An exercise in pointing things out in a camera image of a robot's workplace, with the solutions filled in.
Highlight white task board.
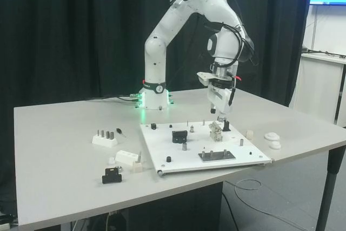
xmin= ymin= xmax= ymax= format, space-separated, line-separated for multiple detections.
xmin=139 ymin=120 xmax=273 ymax=177

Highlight black table leg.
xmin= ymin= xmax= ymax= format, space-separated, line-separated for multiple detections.
xmin=315 ymin=144 xmax=342 ymax=231

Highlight white holder with holes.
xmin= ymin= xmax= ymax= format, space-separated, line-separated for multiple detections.
xmin=115 ymin=149 xmax=141 ymax=166

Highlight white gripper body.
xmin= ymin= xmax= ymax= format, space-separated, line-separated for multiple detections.
xmin=207 ymin=84 xmax=235 ymax=115

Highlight grey floor cable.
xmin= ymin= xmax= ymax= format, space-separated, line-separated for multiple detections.
xmin=221 ymin=178 xmax=275 ymax=231

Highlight silver metal ring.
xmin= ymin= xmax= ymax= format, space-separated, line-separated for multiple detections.
xmin=211 ymin=64 xmax=236 ymax=79

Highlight white cabinet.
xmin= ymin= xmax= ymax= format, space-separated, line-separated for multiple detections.
xmin=291 ymin=51 xmax=346 ymax=129

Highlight black base cable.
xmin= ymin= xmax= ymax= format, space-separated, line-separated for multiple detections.
xmin=90 ymin=94 xmax=143 ymax=103

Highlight white peg holder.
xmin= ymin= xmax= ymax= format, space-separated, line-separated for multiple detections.
xmin=91 ymin=132 xmax=119 ymax=148

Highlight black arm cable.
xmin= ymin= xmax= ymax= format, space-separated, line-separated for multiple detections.
xmin=169 ymin=0 xmax=256 ymax=80

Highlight black curtain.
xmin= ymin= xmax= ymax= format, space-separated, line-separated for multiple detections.
xmin=0 ymin=0 xmax=310 ymax=134

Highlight flat white mount plate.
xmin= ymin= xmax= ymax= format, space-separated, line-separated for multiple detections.
xmin=196 ymin=71 xmax=216 ymax=87

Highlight black D-SUB plug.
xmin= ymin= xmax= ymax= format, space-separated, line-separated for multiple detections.
xmin=102 ymin=168 xmax=124 ymax=186

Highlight white large gear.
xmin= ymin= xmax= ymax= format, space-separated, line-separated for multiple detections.
xmin=264 ymin=131 xmax=281 ymax=143

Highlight black adapter band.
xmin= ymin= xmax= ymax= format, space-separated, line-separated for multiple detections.
xmin=209 ymin=78 xmax=234 ymax=88

